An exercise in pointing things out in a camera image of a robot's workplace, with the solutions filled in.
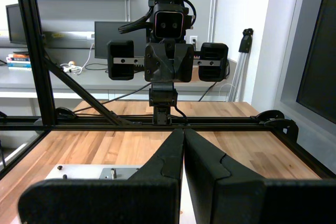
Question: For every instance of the grey metal window frame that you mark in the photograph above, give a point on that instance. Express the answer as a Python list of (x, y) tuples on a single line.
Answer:
[(288, 77)]

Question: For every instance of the book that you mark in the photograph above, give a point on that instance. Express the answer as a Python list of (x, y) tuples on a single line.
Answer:
[(18, 55), (18, 59), (17, 66)]

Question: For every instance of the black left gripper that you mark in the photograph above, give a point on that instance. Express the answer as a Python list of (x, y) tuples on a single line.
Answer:
[(120, 51)]

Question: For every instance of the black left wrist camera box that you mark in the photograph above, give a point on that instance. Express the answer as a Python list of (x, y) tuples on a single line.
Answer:
[(168, 16)]

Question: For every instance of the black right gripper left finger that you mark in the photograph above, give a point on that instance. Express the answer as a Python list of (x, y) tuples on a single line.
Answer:
[(105, 200)]

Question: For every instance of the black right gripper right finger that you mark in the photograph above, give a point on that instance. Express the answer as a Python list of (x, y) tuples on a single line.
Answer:
[(249, 200)]

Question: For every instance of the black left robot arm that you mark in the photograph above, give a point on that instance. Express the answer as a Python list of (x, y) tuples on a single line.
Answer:
[(162, 95)]

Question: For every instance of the silver metal post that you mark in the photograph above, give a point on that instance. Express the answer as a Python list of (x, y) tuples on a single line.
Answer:
[(113, 173)]

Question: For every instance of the black aluminium frame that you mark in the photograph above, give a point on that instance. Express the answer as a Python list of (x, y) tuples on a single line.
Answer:
[(35, 51)]

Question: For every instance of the dark backdrop panel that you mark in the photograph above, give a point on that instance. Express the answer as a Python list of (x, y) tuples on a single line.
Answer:
[(320, 51)]

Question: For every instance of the dark computer monitor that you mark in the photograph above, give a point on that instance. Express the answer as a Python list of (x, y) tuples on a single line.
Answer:
[(14, 24), (105, 35)]

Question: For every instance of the black frame corner bracket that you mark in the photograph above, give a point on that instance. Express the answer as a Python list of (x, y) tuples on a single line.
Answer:
[(271, 116), (286, 128), (65, 112)]

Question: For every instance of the black and silver tripod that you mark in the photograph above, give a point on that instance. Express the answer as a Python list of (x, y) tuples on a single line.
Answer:
[(246, 40)]

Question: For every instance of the silver metal plate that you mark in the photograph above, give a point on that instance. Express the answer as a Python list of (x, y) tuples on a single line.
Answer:
[(123, 173)]

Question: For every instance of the grey desk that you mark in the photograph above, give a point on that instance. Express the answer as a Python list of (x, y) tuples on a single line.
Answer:
[(15, 82)]

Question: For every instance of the white wall outlet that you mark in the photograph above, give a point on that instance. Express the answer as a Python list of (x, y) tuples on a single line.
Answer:
[(193, 40)]

